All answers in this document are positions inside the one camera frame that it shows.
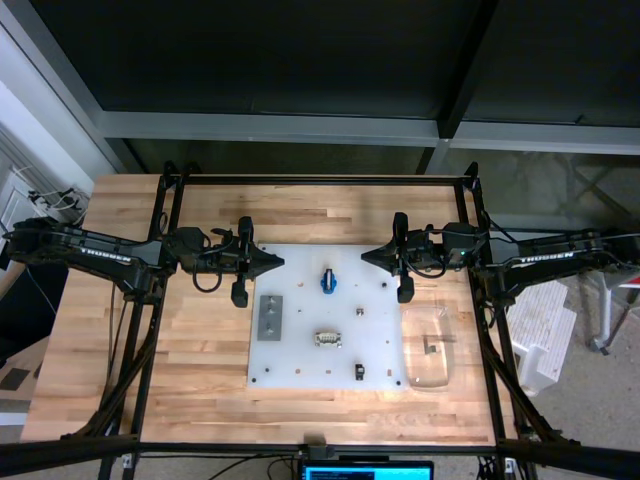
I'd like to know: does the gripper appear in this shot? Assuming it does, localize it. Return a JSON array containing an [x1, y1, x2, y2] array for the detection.
[[192, 215, 285, 309], [360, 212, 446, 304]]

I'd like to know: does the grey metal peg plate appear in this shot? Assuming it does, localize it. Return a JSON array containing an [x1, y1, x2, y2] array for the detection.
[[254, 293, 285, 342]]

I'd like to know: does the large blue connector clamp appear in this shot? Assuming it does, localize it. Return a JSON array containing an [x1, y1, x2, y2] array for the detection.
[[317, 267, 340, 297]]

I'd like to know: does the white task board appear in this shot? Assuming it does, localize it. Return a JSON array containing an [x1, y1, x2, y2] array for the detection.
[[247, 243, 407, 390]]

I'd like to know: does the clear plastic tub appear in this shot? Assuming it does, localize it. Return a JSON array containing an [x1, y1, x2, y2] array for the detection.
[[402, 305, 451, 389]]

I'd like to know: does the white plastic step stool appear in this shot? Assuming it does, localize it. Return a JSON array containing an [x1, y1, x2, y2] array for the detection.
[[504, 280, 576, 399]]

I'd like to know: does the laptop with blue screen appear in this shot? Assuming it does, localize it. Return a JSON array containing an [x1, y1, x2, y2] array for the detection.
[[298, 459, 435, 480]]

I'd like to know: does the grey metal cart leg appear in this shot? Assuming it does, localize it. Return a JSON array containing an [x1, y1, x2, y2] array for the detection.
[[584, 269, 640, 357]]

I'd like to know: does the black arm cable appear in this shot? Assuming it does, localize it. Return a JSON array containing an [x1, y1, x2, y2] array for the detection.
[[192, 269, 225, 294]]

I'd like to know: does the black table-level camera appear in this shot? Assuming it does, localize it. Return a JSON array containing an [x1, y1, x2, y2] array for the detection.
[[298, 433, 335, 460]]

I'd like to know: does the black and white cable bundle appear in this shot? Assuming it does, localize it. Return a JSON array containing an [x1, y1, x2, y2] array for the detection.
[[24, 185, 86, 214]]

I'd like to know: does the black aluminium frame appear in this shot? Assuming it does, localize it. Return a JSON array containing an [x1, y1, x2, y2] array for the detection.
[[0, 159, 640, 480]]

